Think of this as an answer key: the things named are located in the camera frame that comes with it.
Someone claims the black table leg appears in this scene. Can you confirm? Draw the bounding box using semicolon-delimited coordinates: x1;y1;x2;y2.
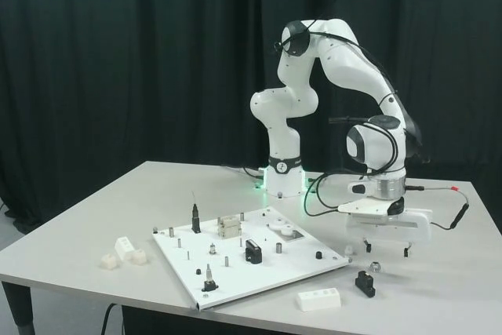
1;281;33;335

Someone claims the black power cable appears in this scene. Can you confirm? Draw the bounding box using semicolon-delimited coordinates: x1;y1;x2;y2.
102;302;123;335

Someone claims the silver sensor ring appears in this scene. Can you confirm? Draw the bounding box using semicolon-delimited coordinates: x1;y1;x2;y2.
369;177;406;200

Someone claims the black base cable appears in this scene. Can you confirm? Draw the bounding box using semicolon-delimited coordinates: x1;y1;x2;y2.
223;163;268;184

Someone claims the black thin looped cable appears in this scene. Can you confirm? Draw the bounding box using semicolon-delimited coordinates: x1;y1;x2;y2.
300;171;372;219

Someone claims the white task board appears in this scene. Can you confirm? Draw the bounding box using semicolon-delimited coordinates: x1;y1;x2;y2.
151;209;351;311

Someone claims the tall black plug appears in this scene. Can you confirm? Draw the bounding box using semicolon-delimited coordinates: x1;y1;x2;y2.
191;192;202;230

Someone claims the black block plug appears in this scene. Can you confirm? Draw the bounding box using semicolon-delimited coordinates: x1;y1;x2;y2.
354;269;377;298
244;238;264;265

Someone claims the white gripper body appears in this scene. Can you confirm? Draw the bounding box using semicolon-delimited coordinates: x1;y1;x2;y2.
344;209;434;243

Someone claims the black thick arm cable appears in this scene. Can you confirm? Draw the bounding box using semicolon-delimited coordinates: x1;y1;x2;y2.
273;17;427;164

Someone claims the thin black rod on wire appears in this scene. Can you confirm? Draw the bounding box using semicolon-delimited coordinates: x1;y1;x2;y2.
404;182;471;231

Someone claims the black curtain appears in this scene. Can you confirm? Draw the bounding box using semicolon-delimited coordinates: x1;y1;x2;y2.
0;0;502;230

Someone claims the tall white holder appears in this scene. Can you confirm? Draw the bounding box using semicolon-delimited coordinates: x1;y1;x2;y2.
114;235;135;262

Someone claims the long white holder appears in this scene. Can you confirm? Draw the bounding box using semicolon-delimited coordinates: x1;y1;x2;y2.
296;287;343;310

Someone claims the flat white mounting plate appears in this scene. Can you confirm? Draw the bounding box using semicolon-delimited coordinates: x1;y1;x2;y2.
337;198;395;215

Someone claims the beige connector block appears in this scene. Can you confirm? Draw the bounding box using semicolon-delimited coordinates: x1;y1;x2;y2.
216;217;242;241

